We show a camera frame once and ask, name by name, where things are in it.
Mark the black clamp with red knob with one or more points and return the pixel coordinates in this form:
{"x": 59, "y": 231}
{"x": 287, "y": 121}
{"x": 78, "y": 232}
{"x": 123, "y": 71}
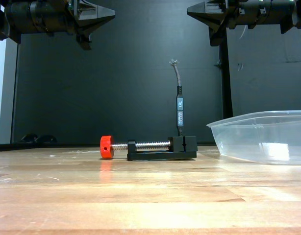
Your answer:
{"x": 162, "y": 148}

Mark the clear plastic container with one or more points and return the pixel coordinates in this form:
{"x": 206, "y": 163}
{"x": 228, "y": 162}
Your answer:
{"x": 260, "y": 139}

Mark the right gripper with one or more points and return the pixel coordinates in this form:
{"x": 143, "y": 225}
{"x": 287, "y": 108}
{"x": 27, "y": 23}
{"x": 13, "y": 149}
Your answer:
{"x": 218, "y": 24}

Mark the black frame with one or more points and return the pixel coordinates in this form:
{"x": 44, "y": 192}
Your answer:
{"x": 226, "y": 80}

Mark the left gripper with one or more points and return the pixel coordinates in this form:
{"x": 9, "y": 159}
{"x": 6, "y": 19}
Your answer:
{"x": 83, "y": 27}

